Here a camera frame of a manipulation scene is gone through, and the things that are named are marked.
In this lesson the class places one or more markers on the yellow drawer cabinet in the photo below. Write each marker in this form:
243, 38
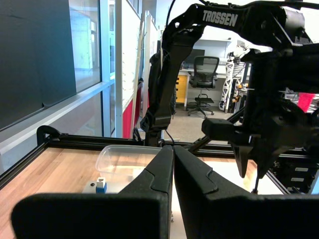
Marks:
182, 87

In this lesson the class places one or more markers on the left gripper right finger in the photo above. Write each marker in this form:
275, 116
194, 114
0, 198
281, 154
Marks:
249, 216

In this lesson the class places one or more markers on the black aluminium frame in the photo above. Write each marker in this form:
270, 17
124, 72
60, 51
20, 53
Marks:
99, 139

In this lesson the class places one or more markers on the grey metal bracket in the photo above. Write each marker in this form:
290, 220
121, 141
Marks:
89, 188

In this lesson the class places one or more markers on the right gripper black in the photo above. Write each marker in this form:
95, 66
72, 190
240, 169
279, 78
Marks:
261, 112

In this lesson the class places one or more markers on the red object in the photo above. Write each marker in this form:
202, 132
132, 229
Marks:
306, 102

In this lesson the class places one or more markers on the black computer monitor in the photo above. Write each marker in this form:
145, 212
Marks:
189, 56

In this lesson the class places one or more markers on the white lattice stand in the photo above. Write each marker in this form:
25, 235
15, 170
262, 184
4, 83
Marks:
228, 82

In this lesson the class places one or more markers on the clear plastic tub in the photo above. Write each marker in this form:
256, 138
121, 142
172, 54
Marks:
119, 159

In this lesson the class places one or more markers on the white task board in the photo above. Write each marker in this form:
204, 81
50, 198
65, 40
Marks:
224, 174

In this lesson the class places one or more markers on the blue white terminal block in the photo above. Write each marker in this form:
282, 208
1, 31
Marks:
101, 186

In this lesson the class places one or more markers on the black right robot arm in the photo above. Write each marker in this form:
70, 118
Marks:
219, 18

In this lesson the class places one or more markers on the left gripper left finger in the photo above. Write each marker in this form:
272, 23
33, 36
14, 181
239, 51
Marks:
99, 216

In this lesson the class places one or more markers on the black office chair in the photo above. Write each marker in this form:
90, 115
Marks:
205, 74

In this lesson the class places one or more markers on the white red partition panel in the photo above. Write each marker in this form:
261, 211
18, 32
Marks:
129, 62

